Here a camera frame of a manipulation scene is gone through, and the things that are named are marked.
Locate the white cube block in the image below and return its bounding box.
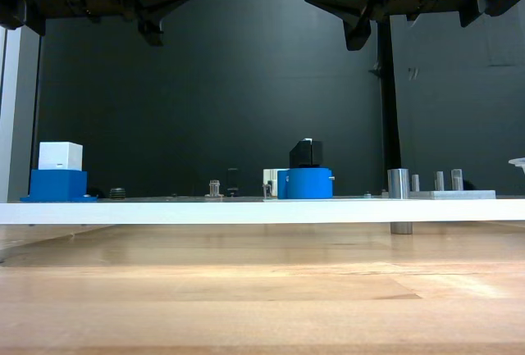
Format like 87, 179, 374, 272
38, 141, 84, 171

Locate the black block plug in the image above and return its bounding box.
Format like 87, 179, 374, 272
288, 137, 323, 168

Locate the light grey frame post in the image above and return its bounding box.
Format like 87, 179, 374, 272
0, 26, 41, 203

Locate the blue square base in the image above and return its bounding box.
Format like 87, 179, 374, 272
19, 168, 99, 203

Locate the large steel cylinder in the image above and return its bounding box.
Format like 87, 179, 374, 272
386, 167, 413, 235

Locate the black frame post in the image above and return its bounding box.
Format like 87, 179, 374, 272
368, 18, 402, 198

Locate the grey metal plate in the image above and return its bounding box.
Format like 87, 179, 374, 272
381, 189, 498, 201

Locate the blue round holder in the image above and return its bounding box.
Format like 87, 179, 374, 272
276, 166, 336, 200

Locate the white board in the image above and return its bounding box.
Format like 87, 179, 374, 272
0, 195, 525, 225

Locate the small black connector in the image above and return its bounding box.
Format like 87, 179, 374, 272
226, 167, 241, 198

